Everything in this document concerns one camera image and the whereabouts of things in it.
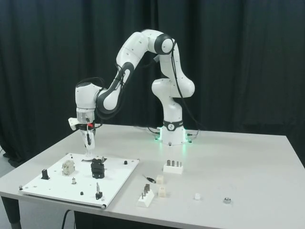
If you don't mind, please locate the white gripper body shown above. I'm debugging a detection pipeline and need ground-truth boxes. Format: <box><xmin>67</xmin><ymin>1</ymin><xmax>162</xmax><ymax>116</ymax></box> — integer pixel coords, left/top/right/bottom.
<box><xmin>79</xmin><ymin>128</ymin><xmax>96</xmax><ymax>148</ymax></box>

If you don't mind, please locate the thin black rod red tag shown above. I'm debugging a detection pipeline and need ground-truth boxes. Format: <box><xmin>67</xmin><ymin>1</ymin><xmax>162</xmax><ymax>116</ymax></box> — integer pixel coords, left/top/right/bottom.
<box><xmin>85</xmin><ymin>122</ymin><xmax>94</xmax><ymax>146</ymax></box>

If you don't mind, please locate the black D-SUB plug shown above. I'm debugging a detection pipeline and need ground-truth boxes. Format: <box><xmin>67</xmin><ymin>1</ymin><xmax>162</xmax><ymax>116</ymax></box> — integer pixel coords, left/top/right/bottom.
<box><xmin>90</xmin><ymin>157</ymin><xmax>106</xmax><ymax>179</ymax></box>

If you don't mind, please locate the beige rectangular connector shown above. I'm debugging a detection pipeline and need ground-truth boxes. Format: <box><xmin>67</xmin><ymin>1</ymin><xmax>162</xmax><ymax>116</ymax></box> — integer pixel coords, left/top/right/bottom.
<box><xmin>61</xmin><ymin>161</ymin><xmax>75</xmax><ymax>177</ymax></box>

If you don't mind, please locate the white task board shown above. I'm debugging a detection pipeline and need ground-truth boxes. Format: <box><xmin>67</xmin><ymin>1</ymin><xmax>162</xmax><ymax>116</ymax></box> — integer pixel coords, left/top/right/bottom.
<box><xmin>18</xmin><ymin>152</ymin><xmax>141</xmax><ymax>210</ymax></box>

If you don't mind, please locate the white square peg holder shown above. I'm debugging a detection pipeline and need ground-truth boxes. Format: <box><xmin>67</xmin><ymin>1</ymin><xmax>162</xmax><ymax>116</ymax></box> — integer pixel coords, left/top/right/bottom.
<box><xmin>136</xmin><ymin>192</ymin><xmax>154</xmax><ymax>208</ymax></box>

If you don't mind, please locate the white round peg holder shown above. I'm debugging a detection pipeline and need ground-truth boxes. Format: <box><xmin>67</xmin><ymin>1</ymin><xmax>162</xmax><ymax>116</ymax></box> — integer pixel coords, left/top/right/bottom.
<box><xmin>163</xmin><ymin>165</ymin><xmax>185</xmax><ymax>175</ymax></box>

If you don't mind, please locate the black curtain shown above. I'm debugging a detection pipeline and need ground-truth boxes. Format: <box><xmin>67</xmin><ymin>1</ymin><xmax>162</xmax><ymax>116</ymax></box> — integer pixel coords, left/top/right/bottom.
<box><xmin>0</xmin><ymin>0</ymin><xmax>305</xmax><ymax>165</ymax></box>

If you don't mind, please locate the black table leg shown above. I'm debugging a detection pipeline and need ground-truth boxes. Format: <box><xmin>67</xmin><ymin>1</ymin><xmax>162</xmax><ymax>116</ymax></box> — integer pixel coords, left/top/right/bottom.
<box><xmin>0</xmin><ymin>196</ymin><xmax>21</xmax><ymax>229</ymax></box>

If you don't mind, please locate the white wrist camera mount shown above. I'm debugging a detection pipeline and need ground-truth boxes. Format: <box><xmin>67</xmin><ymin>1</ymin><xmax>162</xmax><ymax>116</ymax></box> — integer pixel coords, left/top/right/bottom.
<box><xmin>68</xmin><ymin>117</ymin><xmax>80</xmax><ymax>131</ymax></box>

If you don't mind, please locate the black base cable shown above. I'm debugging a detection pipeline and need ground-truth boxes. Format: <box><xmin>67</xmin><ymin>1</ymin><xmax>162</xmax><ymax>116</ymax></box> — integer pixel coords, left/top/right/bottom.
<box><xmin>132</xmin><ymin>125</ymin><xmax>162</xmax><ymax>135</ymax></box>

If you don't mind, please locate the black floor cable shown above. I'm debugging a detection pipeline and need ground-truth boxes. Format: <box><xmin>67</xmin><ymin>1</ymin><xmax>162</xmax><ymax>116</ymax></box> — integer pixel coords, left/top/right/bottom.
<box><xmin>61</xmin><ymin>209</ymin><xmax>73</xmax><ymax>229</ymax></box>

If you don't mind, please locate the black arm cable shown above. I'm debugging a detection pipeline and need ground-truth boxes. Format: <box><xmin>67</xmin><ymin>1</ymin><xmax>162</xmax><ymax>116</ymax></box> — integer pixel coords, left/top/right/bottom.
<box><xmin>75</xmin><ymin>39</ymin><xmax>200</xmax><ymax>134</ymax></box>

